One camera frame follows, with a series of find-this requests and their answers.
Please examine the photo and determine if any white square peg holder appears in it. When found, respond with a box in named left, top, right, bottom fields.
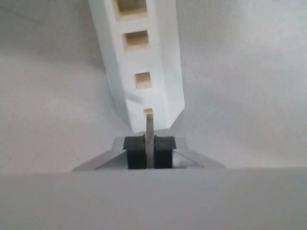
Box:
left=90, top=0, right=187, bottom=134

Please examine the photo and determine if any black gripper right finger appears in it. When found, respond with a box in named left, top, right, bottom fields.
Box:
left=153, top=136, right=227, bottom=170

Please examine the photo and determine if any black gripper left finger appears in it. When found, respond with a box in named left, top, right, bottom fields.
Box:
left=71, top=136, right=147, bottom=172

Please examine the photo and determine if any thin metal square peg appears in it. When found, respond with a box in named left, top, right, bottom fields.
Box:
left=144, top=113, right=155, bottom=169

